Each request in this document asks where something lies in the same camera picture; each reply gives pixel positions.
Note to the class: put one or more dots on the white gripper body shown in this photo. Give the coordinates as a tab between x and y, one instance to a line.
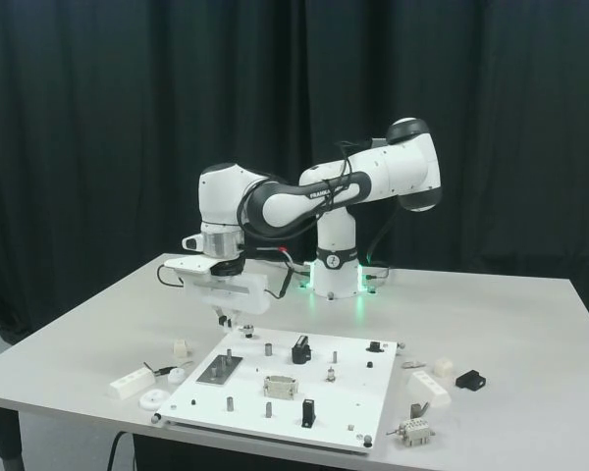
245	294

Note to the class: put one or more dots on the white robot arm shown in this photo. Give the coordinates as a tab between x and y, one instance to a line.
280	203

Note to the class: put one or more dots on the white medium gear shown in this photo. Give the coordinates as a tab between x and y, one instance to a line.
176	376

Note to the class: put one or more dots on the white large gear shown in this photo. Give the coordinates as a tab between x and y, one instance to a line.
149	400

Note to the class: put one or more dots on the metal round peg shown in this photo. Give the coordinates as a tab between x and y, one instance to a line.
268	349
230	403

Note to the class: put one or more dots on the small white holder block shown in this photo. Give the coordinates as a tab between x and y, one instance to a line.
444	367
180	347

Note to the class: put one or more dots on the flat white mounting plate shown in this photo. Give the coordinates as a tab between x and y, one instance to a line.
189	264

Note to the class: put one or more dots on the black tall plug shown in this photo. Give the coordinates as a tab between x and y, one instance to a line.
300	349

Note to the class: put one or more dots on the white task board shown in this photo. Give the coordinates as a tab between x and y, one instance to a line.
275	397

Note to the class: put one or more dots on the metal square peg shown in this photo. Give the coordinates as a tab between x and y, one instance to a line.
268	407

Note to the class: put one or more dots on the metal BNC plug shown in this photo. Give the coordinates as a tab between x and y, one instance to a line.
330	374

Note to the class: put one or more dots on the long white peg holder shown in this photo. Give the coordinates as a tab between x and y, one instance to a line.
428	388
127	385

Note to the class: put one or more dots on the black upright plug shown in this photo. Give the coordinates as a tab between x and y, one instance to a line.
308	413

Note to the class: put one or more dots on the black flat plug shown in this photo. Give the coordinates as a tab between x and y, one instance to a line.
373	346

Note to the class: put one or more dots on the black curtains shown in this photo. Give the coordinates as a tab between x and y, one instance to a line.
127	122

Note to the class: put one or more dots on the bent metal clip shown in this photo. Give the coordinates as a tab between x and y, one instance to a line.
420	408

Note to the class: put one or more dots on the beige metal multi-pin plug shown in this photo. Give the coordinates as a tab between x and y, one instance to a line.
411	427

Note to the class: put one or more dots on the black plug block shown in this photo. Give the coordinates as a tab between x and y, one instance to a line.
471	380

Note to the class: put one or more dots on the black table leg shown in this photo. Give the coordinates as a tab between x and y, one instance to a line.
0	434

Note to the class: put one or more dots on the small white camera box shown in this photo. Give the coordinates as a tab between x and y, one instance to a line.
192	242

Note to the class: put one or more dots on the small metal bracket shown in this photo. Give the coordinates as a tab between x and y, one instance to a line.
413	364

